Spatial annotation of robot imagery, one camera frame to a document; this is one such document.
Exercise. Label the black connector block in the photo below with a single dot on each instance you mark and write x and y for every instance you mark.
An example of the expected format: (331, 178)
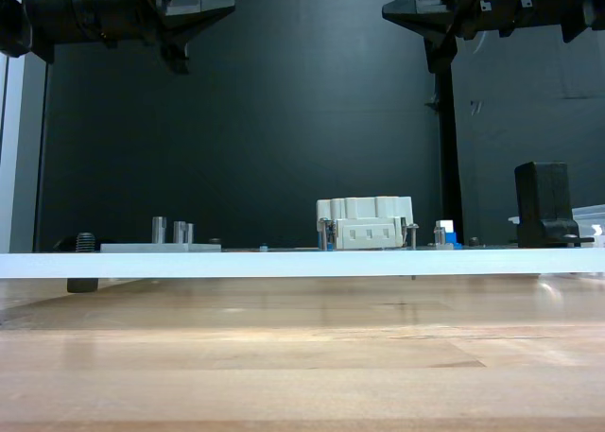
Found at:
(539, 205)

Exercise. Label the beige connector socket housing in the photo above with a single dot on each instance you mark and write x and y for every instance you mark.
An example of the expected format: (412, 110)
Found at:
(368, 233)

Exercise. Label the blue connector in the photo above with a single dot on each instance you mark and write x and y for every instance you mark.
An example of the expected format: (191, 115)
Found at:
(330, 236)

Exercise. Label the black vertical beam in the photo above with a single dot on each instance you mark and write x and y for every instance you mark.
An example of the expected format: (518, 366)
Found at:
(449, 167)

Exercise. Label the small blue white socket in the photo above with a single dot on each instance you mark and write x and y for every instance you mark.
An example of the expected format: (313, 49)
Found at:
(449, 236)

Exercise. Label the small silver standoff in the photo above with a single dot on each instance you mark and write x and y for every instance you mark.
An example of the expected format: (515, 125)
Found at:
(438, 239)

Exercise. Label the grey metal plate with pegs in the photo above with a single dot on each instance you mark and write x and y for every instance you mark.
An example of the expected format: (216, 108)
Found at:
(160, 247)

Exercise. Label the white task board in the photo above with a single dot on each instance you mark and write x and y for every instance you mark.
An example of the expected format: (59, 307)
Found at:
(302, 264)

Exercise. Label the black board foot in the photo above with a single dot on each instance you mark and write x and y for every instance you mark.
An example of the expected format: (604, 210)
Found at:
(81, 285)

